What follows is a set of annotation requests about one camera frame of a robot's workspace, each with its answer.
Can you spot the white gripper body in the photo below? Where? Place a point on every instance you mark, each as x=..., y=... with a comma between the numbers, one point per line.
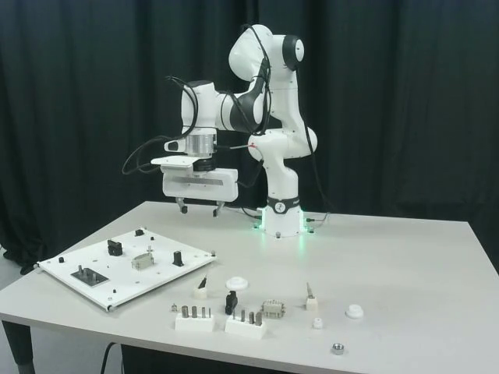
x=202, y=185

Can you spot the black USB plug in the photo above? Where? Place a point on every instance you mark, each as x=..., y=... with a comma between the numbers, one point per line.
x=202, y=282

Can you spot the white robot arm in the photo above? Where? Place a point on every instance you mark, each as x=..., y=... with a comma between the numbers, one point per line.
x=282, y=117

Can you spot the flat white mounting plate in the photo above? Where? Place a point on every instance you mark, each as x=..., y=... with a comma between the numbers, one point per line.
x=171, y=161

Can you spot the white large gear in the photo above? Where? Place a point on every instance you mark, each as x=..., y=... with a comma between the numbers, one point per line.
x=238, y=283

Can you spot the small white plug holder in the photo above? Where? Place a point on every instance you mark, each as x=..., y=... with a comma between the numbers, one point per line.
x=199, y=293
x=311, y=304

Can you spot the white task board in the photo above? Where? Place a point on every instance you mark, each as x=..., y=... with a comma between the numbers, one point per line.
x=117, y=276

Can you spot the black D-SUB plug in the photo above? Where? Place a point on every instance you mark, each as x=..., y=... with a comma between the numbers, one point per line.
x=230, y=304

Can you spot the grey waterproof plug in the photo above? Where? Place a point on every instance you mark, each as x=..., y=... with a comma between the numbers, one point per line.
x=273, y=308

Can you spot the white peg holder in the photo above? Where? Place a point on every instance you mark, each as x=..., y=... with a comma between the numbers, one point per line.
x=245, y=328
x=194, y=323

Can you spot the thin metal plug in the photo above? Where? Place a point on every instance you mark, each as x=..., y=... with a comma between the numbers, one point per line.
x=308, y=290

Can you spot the black curtain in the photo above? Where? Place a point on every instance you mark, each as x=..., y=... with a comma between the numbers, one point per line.
x=78, y=97

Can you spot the white small gear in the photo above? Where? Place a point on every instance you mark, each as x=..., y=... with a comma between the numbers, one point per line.
x=317, y=323

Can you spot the pale grey table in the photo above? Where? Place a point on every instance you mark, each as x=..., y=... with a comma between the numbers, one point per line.
x=370, y=280

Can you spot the white medium gear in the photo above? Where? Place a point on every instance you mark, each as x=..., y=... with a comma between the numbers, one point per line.
x=354, y=311

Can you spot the metal hex nut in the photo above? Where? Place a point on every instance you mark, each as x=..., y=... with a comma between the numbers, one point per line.
x=337, y=348

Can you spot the black table leg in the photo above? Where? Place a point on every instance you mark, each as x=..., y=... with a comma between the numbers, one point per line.
x=17, y=346

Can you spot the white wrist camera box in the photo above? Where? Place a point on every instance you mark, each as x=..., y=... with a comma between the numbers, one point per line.
x=174, y=146

